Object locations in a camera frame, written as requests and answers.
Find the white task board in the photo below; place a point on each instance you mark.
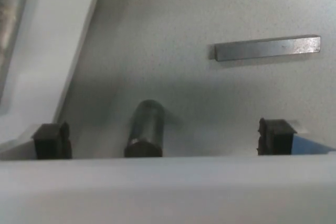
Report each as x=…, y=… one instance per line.
x=65, y=37

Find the metal square peg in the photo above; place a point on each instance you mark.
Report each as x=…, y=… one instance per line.
x=265, y=49

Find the metal round peg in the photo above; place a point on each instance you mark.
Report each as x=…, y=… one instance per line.
x=145, y=132

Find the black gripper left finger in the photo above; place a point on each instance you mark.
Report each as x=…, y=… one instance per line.
x=50, y=142

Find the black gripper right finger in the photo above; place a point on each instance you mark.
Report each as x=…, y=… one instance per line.
x=278, y=140

